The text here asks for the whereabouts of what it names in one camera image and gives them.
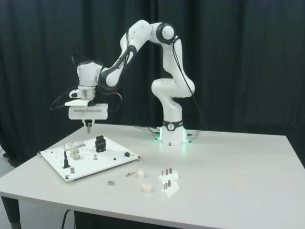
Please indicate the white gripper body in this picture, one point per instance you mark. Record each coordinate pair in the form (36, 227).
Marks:
(88, 113)

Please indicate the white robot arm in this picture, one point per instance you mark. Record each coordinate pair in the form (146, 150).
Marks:
(171, 95)

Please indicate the metal square peg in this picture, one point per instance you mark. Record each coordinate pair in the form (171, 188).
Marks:
(72, 170)

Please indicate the round metal nut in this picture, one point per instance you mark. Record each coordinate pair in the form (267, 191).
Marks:
(111, 183)

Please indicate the white peg holder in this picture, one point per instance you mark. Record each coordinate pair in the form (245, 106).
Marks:
(168, 177)
(169, 190)

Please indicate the white medium gear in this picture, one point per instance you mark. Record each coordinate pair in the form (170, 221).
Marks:
(78, 143)

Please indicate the black D-SUB plug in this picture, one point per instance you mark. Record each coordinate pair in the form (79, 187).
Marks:
(100, 144)

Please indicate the white large gear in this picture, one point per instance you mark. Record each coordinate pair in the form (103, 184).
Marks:
(69, 145)

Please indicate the metal BNC plug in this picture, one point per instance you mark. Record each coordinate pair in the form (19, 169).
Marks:
(95, 157)

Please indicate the black slim tall plug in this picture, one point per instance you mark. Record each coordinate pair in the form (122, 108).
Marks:
(65, 162)

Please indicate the white task board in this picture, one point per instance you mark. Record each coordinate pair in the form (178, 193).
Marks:
(100, 167)

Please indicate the small metal bolt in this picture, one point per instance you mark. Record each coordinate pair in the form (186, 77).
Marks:
(129, 174)

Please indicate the black table leg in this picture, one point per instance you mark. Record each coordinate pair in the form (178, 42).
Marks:
(10, 212)

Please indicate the black curtain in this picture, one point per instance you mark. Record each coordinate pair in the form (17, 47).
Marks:
(238, 59)

